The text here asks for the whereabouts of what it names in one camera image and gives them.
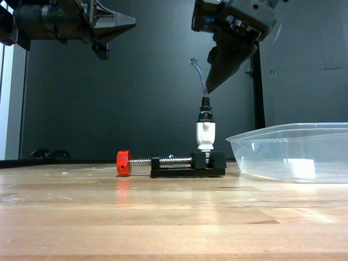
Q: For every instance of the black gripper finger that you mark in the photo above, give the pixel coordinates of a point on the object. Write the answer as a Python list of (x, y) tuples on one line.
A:
[(211, 55), (233, 54), (108, 19), (111, 32)]

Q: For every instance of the clear plastic tub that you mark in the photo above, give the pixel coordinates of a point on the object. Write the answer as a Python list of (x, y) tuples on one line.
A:
[(272, 157)]

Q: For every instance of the black vise with orange knob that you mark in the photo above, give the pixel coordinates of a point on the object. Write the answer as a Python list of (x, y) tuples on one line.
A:
[(187, 172)]

